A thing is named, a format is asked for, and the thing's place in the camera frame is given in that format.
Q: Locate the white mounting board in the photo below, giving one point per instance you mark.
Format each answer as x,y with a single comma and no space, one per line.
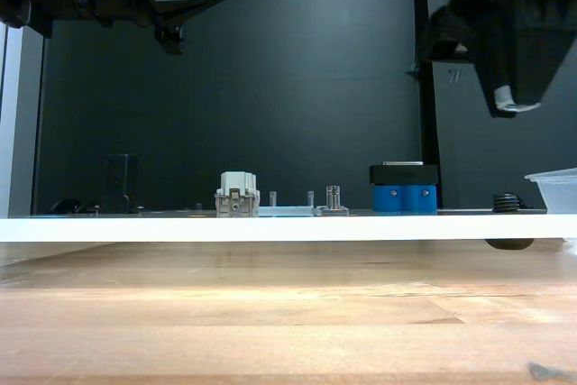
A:
180,229

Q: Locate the black rubber board foot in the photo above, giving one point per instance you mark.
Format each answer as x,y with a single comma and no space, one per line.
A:
508,244

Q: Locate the clear plastic tub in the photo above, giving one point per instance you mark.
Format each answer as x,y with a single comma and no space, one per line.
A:
559,191

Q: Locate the aluminium bar plate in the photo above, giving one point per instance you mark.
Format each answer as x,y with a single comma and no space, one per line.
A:
286,211

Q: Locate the black vertical pillar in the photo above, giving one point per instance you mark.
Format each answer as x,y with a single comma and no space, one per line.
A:
428,132

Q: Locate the small silver plate screw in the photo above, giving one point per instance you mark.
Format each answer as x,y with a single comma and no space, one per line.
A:
310,199
272,199

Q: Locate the grey metal window post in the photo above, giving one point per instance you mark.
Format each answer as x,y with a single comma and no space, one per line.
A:
18,132

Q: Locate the grey connector housing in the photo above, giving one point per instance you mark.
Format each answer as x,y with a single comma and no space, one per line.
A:
236,195

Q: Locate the black threaded M12 bolt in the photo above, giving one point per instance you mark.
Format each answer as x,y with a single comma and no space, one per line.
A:
505,204

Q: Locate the blue holder block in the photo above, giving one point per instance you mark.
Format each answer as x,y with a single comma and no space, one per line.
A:
386,204

